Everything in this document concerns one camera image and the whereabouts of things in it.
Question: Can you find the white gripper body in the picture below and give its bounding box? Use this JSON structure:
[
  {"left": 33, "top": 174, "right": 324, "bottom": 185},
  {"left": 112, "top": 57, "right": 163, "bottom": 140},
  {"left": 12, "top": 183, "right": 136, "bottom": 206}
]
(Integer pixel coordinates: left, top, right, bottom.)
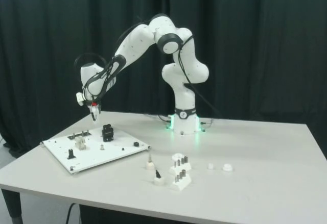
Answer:
[{"left": 89, "top": 105, "right": 102, "bottom": 117}]

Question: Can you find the black D-SUB plug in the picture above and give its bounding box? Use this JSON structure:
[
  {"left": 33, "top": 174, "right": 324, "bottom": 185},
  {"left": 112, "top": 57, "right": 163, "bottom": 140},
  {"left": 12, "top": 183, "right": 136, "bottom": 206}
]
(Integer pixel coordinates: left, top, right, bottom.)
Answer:
[{"left": 101, "top": 124, "right": 115, "bottom": 142}]

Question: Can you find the beige waterproof plug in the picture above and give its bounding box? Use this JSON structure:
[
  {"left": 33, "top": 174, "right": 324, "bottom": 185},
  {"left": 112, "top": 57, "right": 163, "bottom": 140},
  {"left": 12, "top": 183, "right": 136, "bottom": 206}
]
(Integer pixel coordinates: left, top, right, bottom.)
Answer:
[{"left": 74, "top": 136, "right": 86, "bottom": 152}]

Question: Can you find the white task board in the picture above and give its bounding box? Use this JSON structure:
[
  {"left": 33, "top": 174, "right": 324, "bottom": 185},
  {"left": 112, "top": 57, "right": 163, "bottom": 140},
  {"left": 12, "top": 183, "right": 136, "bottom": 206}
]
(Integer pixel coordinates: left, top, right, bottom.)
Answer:
[{"left": 42, "top": 126, "right": 151, "bottom": 176}]

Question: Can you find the black curtain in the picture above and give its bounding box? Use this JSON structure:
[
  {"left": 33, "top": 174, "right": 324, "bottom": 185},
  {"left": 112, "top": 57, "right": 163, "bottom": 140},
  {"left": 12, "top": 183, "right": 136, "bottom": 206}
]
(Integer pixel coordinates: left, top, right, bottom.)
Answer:
[{"left": 0, "top": 0, "right": 327, "bottom": 156}]

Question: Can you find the white peg holder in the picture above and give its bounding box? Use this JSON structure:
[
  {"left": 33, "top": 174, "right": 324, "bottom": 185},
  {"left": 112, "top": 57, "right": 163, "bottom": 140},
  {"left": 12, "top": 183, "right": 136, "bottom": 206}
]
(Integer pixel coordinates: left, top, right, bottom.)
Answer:
[
  {"left": 169, "top": 176, "right": 193, "bottom": 192},
  {"left": 168, "top": 161, "right": 193, "bottom": 176}
]

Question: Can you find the black box under table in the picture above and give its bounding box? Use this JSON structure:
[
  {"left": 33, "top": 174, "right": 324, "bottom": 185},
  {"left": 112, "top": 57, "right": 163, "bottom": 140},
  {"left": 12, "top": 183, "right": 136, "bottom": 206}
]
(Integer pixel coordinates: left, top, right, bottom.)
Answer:
[{"left": 79, "top": 204, "right": 145, "bottom": 224}]

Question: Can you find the dark table leg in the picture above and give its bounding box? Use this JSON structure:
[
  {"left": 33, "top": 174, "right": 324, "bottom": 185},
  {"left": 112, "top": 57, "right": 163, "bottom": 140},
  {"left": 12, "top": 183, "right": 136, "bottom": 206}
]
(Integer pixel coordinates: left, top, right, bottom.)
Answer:
[{"left": 1, "top": 189, "right": 21, "bottom": 224}]

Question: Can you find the black base cable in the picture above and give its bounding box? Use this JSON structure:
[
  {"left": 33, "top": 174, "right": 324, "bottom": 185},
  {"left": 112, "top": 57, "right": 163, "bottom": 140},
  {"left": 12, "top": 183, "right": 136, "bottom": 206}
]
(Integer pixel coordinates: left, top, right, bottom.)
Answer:
[{"left": 157, "top": 113, "right": 172, "bottom": 123}]

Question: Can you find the black floor cable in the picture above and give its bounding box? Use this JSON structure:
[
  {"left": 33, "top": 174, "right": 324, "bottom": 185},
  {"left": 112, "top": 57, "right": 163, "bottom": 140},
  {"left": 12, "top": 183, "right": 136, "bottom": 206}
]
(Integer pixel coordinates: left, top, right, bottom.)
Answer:
[{"left": 66, "top": 203, "right": 78, "bottom": 224}]

